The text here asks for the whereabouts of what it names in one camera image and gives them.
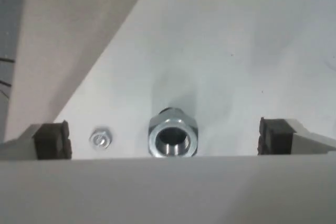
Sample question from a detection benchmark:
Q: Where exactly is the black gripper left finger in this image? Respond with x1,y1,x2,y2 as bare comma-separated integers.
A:
0,120,73,161

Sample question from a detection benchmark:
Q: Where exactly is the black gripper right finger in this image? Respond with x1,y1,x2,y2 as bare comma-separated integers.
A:
258,115,336,156

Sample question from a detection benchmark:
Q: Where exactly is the white task board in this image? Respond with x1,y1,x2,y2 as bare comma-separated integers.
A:
53,0,336,159

